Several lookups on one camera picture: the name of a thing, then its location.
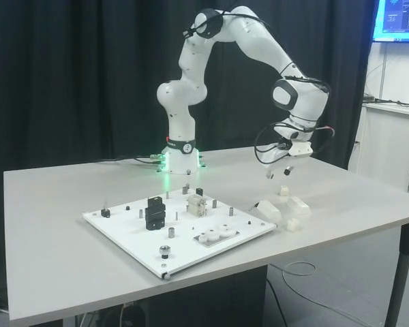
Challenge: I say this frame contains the black base cables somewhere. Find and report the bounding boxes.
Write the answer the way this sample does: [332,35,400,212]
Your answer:
[100,155,165,166]

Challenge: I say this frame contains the black D-SUB plug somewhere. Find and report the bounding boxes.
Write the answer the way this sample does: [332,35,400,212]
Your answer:
[145,196,167,230]

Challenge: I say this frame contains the black looping arm cable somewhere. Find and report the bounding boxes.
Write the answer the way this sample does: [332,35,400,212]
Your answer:
[253,123,296,165]

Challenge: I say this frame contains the blue screen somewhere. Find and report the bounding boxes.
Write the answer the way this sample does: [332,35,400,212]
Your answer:
[372,0,409,44]

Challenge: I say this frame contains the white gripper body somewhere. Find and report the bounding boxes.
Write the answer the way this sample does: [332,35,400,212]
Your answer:
[260,142,293,173]

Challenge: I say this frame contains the long white holder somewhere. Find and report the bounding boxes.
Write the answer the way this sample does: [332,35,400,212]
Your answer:
[254,200,282,221]
[287,196,312,216]

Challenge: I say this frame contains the white task board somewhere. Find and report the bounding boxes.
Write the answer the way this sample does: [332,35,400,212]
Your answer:
[82,194,277,281]

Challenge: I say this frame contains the white cabinet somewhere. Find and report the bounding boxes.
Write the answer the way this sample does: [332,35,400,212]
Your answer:
[347,101,409,198]

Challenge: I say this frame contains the black curtain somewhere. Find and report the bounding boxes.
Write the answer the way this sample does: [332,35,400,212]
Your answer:
[0,0,378,174]

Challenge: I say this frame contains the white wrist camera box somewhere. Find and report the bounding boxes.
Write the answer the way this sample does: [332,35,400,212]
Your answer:
[290,140,314,159]

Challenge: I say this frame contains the grey floor cable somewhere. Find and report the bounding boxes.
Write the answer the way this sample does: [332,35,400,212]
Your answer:
[268,261,348,307]

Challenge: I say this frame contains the black table leg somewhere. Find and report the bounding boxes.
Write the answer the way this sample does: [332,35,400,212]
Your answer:
[384,217,409,327]

